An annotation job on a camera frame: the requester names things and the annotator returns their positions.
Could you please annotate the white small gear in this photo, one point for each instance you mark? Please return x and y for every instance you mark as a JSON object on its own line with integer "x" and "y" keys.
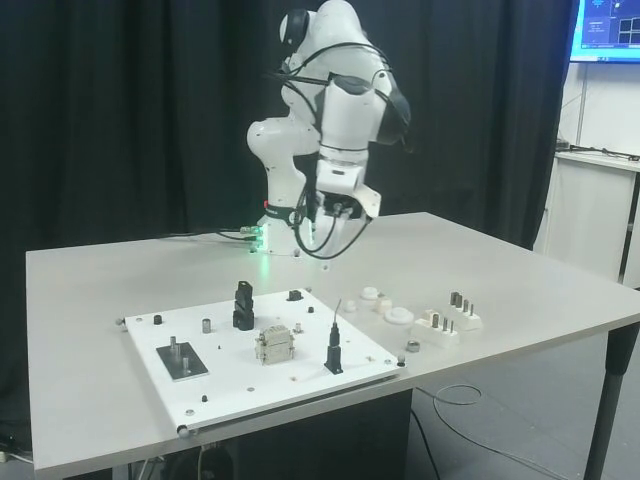
{"x": 351, "y": 305}

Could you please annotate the white round peg holder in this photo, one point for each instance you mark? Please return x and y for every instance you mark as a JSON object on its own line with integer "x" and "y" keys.
{"x": 435, "y": 337}

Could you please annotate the white cabinet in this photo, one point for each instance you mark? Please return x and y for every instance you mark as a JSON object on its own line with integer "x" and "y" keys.
{"x": 585, "y": 220}

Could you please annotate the white medium gear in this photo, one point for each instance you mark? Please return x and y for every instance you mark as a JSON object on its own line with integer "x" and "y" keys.
{"x": 370, "y": 294}

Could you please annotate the black table leg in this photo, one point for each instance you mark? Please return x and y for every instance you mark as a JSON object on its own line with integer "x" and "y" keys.
{"x": 607, "y": 380}

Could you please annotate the white task board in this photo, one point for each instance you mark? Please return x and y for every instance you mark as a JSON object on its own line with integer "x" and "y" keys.
{"x": 235, "y": 380}

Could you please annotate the black curtains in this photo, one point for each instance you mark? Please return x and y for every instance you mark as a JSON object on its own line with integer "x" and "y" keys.
{"x": 125, "y": 100}

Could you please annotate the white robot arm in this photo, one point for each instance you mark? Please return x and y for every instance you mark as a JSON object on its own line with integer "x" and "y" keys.
{"x": 345, "y": 115}

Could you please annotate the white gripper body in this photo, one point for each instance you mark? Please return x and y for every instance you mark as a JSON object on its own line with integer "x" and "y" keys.
{"x": 325, "y": 237}

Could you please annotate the metal bolt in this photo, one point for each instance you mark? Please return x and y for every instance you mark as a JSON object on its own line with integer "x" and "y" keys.
{"x": 412, "y": 345}

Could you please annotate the beige waterproof plug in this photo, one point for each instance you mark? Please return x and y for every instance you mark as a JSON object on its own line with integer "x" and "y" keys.
{"x": 273, "y": 343}

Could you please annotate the white large gear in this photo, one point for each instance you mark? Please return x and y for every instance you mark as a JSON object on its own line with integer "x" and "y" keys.
{"x": 398, "y": 316}

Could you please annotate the large metal round peg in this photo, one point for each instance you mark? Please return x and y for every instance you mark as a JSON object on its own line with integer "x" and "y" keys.
{"x": 434, "y": 321}

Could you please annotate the cream cube holder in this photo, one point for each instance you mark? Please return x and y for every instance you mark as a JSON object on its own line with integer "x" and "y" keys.
{"x": 428, "y": 314}
{"x": 384, "y": 304}

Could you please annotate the black D-SUB plug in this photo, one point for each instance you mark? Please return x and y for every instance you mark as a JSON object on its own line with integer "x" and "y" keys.
{"x": 243, "y": 312}

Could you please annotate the white square peg holder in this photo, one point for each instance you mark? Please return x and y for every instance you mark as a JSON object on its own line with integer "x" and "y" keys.
{"x": 467, "y": 322}

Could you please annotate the large metal square peg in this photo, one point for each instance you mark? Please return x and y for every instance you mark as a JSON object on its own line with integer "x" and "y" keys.
{"x": 455, "y": 299}

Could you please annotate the blue screen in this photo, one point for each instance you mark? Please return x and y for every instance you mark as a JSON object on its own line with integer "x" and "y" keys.
{"x": 607, "y": 30}

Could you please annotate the black Ethernet plug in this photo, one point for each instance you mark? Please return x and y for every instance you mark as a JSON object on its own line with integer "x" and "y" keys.
{"x": 333, "y": 350}

